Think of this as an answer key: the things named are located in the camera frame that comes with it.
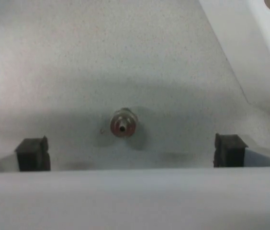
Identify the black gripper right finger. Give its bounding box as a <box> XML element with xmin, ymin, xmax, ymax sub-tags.
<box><xmin>213</xmin><ymin>133</ymin><xmax>270</xmax><ymax>168</ymax></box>

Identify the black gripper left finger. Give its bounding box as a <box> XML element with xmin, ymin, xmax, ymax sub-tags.
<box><xmin>0</xmin><ymin>135</ymin><xmax>52</xmax><ymax>172</ymax></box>

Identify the metal BNC plug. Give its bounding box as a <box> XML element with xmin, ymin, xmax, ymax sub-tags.
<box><xmin>109</xmin><ymin>107</ymin><xmax>135</xmax><ymax>139</ymax></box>

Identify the white task board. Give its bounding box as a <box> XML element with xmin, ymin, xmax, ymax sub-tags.
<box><xmin>198</xmin><ymin>0</ymin><xmax>270</xmax><ymax>118</ymax></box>

